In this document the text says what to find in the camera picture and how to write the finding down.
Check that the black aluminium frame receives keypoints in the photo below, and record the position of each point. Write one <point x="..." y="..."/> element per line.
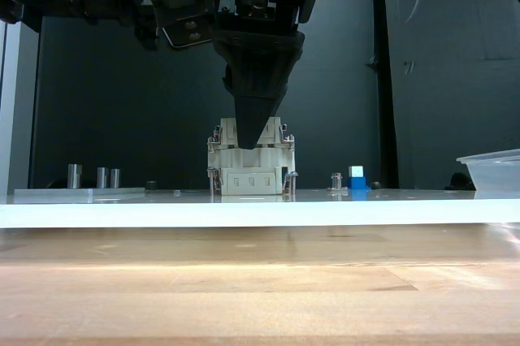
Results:
<point x="461" y="181"/>

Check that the large silver metal post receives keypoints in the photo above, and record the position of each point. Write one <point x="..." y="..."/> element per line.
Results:
<point x="74" y="177"/>

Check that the grey metal partition frame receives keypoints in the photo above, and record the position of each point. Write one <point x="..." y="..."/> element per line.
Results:
<point x="16" y="118"/>

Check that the small blue base white block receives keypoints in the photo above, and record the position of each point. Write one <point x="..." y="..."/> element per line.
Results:
<point x="357" y="181"/>

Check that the clear plastic tub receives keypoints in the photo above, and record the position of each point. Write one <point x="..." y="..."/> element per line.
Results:
<point x="495" y="175"/>

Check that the black screw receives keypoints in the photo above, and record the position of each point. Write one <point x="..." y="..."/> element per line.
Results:
<point x="375" y="185"/>
<point x="152" y="185"/>

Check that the beige connector base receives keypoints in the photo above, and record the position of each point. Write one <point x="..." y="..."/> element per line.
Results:
<point x="252" y="179"/>

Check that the small silver standoff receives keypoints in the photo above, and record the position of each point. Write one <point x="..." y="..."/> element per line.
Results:
<point x="336" y="181"/>

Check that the black column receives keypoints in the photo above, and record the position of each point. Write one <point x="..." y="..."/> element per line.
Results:
<point x="386" y="118"/>

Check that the white mounting board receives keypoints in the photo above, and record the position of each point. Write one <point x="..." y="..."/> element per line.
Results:
<point x="260" y="212"/>

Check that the grey metal plate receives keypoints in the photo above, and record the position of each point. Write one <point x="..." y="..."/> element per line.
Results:
<point x="53" y="195"/>

